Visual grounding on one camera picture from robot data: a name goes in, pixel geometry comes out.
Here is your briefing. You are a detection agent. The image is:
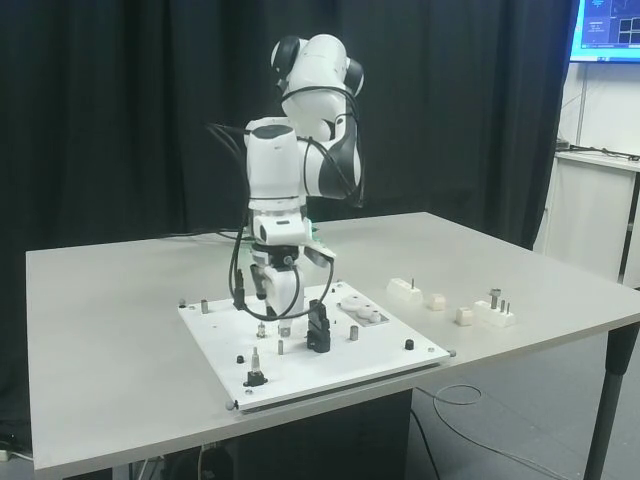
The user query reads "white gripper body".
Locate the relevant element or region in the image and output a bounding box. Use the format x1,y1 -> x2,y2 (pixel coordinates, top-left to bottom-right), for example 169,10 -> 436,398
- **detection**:
249,263 -> 305,324

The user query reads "white single peg holder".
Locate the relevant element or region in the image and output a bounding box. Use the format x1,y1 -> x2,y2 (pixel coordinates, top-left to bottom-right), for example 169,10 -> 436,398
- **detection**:
386,277 -> 425,307

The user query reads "white multi peg holder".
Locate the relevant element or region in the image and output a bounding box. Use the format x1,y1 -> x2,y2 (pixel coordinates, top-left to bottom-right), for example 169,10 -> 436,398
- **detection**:
472,298 -> 517,329

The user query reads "black D-SUB plug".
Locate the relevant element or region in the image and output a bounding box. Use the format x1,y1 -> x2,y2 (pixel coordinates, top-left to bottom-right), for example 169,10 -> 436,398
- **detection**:
303,299 -> 333,355

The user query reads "white task board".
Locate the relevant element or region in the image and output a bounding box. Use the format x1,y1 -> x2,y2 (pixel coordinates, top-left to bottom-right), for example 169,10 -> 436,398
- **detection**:
178,280 -> 457,414

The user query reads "white wrist sensor box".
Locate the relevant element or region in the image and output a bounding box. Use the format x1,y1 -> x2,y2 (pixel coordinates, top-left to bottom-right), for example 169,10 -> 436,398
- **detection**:
253,213 -> 307,246

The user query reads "black control cabinet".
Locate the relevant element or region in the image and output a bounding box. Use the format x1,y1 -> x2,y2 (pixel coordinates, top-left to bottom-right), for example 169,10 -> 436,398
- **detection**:
232,384 -> 416,480

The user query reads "black curtain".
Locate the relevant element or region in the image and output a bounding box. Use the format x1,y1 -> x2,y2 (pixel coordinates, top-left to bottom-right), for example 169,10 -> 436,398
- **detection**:
0,0 -> 584,446

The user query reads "white cabinet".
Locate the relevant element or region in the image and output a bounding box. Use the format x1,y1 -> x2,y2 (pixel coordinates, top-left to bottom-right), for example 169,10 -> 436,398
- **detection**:
542,144 -> 640,291

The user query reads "black table leg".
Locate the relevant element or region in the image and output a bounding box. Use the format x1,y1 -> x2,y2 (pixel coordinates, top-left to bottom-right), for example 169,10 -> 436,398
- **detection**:
587,332 -> 634,480

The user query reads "blue screen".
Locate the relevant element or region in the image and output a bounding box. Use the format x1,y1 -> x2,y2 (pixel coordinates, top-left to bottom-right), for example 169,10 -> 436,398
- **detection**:
569,0 -> 640,64

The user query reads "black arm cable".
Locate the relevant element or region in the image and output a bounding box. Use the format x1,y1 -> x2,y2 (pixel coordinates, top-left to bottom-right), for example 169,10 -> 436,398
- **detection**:
205,82 -> 365,321

